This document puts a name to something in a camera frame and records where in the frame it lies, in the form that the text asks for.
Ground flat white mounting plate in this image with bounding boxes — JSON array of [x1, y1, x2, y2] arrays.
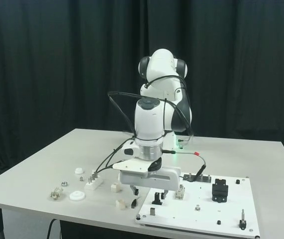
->
[[113, 159, 157, 179]]

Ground beige waterproof plug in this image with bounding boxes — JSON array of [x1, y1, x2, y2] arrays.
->
[[49, 187, 64, 200]]

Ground white task board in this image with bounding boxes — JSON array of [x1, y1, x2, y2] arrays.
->
[[134, 173, 261, 237]]

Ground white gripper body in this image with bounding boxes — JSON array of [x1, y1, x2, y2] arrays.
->
[[118, 166, 182, 194]]

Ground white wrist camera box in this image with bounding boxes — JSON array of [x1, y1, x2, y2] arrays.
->
[[123, 140, 140, 159]]

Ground thin black rod red tag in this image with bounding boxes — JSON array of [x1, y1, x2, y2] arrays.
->
[[192, 151, 207, 180]]

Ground black floor cable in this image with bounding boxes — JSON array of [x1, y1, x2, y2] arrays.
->
[[47, 218, 60, 239]]

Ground black D-SUB plug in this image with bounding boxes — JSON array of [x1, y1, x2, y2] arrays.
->
[[211, 178, 229, 203]]

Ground white square peg holder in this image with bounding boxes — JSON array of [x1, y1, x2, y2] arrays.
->
[[84, 177, 104, 191]]

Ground black curtain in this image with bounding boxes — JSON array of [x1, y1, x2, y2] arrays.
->
[[0, 0, 284, 172]]

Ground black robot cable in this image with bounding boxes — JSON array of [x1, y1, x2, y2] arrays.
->
[[94, 91, 169, 175], [144, 74, 194, 136]]

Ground white large gear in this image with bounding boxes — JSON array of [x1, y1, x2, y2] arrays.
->
[[69, 190, 86, 201]]

